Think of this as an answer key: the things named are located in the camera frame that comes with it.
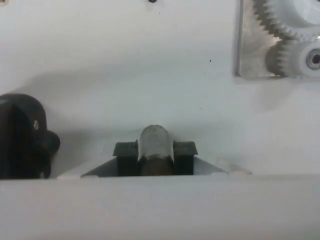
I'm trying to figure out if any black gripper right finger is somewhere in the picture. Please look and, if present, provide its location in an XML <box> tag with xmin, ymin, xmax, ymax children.
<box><xmin>173</xmin><ymin>141</ymin><xmax>254</xmax><ymax>176</ymax></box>

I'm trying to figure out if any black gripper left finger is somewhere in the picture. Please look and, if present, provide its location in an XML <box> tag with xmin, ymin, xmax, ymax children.
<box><xmin>57</xmin><ymin>141</ymin><xmax>140</xmax><ymax>179</ymax></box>

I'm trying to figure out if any thick metal round peg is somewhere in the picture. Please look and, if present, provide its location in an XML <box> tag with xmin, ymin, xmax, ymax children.
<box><xmin>138</xmin><ymin>124</ymin><xmax>175</xmax><ymax>177</ymax></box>

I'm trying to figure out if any white task board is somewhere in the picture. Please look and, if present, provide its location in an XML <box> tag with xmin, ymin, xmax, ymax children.
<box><xmin>0</xmin><ymin>0</ymin><xmax>320</xmax><ymax>181</ymax></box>

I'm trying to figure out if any white small gear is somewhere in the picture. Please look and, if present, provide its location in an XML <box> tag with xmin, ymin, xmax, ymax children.
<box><xmin>265</xmin><ymin>39</ymin><xmax>320</xmax><ymax>79</ymax></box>

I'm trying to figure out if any white large gear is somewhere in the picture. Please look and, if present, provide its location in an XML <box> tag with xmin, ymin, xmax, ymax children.
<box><xmin>251</xmin><ymin>0</ymin><xmax>320</xmax><ymax>44</ymax></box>

